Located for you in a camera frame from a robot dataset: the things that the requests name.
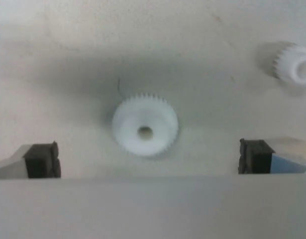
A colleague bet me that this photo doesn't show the white small gear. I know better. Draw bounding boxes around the white small gear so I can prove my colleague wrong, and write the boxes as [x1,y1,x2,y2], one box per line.
[271,43,306,86]

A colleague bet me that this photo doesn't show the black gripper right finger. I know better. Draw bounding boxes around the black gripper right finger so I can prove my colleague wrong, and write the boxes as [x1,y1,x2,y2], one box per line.
[238,138,306,175]

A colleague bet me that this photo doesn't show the white medium gear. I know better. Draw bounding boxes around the white medium gear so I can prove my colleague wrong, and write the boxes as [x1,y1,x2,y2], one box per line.
[111,92,180,157]

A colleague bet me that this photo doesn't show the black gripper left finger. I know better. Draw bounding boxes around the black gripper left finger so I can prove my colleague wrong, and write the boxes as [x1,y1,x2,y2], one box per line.
[0,141,62,179]

